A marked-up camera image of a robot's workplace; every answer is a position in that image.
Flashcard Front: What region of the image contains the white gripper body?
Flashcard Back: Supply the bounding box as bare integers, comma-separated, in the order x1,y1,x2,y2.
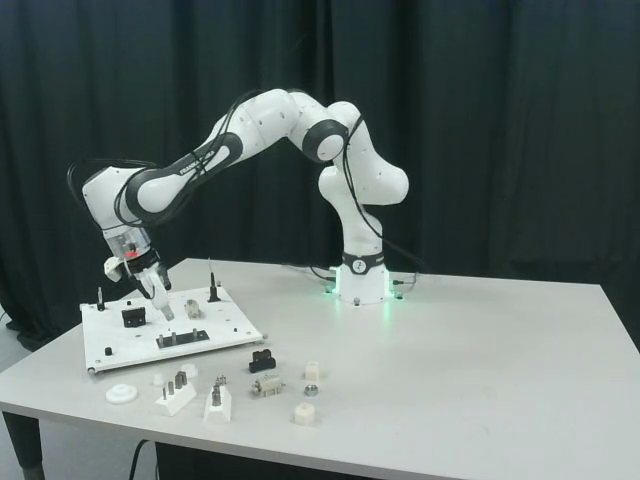
129,265,172,300

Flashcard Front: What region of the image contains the white task board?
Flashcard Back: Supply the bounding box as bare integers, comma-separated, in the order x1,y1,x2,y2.
80,285,267,374

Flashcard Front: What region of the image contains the white holder with pegs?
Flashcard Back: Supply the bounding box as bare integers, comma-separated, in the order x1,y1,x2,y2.
154,369,198,418

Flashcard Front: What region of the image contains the white large gear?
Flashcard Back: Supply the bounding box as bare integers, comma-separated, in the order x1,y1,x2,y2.
105,383,139,404

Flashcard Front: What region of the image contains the black D-SUB plug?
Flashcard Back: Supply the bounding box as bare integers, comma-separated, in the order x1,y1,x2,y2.
247,350,279,376

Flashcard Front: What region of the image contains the white holder with plug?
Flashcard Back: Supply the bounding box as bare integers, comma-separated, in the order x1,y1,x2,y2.
203,374,234,426

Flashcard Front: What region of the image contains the metal waterproof plug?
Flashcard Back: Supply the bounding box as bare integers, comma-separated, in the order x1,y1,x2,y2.
249,377,283,400

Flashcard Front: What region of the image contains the black table leg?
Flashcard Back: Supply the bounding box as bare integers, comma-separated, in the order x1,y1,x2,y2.
0,411,42,480

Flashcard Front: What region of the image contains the black curtain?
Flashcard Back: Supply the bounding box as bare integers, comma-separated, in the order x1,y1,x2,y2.
0,0,640,335

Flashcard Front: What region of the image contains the black plug with thin cable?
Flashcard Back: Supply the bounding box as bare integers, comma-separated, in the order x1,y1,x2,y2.
206,256,222,304

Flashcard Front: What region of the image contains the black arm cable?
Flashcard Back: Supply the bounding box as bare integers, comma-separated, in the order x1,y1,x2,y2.
69,88,281,226

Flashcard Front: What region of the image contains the black floor cable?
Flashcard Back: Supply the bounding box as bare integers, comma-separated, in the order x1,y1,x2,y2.
130,424,157,480

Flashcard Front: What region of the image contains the black base cable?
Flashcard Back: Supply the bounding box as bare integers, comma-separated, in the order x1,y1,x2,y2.
282,261,342,289
381,239,420,301

